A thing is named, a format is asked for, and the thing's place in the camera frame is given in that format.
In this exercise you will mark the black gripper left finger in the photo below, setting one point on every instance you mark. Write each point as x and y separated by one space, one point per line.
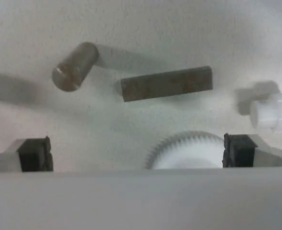
34 155

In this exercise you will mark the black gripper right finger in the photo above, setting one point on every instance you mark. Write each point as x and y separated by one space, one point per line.
239 153

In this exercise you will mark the white large gear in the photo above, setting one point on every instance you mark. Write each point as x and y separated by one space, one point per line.
186 153

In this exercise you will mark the white small gear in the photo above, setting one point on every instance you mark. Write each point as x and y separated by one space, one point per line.
273 112

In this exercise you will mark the metal round peg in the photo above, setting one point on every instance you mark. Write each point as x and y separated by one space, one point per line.
72 68

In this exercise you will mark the metal square peg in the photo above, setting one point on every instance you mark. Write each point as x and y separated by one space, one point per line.
167 83

